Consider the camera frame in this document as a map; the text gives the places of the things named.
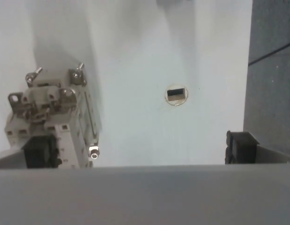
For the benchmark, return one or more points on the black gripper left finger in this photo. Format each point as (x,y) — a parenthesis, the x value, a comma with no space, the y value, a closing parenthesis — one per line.
(39,152)

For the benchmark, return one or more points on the white task board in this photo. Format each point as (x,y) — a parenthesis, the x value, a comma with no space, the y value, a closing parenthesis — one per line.
(135,58)

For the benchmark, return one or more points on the grey waterproof plug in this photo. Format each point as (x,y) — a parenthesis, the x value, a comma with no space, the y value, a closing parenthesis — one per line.
(41,117)

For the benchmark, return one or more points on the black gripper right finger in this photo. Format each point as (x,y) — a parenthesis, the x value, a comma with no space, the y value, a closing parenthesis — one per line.
(240,147)

